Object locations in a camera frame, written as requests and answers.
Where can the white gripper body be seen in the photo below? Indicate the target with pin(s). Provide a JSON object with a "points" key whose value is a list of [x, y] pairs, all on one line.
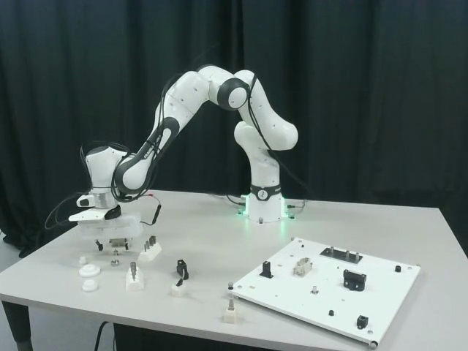
{"points": [[109, 230]]}

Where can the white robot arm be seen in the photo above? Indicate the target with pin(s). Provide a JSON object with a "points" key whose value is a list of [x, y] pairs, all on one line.
{"points": [[190, 95]]}

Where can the small metal bolt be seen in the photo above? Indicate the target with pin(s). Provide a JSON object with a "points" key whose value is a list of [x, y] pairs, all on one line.
{"points": [[115, 262]]}

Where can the wide white peg holder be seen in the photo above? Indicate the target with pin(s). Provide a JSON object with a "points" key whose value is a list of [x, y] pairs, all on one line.
{"points": [[150, 254]]}

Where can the flat white mounting plate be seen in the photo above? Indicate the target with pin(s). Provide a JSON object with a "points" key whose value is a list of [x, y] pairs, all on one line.
{"points": [[87, 215]]}

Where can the white large gear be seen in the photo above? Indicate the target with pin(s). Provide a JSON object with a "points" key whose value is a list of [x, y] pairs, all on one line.
{"points": [[89, 271]]}

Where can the white medium gear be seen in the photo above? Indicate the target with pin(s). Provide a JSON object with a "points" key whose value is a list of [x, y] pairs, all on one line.
{"points": [[90, 285]]}

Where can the white plug holder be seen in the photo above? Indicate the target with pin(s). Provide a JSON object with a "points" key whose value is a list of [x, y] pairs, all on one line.
{"points": [[178, 291]]}

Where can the black table leg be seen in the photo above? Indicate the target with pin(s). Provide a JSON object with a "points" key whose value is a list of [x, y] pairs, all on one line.
{"points": [[16, 325]]}

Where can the small white peg holder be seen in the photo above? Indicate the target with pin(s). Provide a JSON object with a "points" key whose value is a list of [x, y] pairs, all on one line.
{"points": [[230, 316]]}

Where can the white task board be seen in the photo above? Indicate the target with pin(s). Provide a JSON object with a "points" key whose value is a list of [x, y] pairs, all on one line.
{"points": [[321, 292]]}

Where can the black curtains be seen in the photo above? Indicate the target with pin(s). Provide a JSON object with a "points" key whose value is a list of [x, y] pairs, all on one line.
{"points": [[365, 91]]}

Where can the small white camera box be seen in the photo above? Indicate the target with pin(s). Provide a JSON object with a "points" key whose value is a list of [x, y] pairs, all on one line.
{"points": [[85, 201]]}

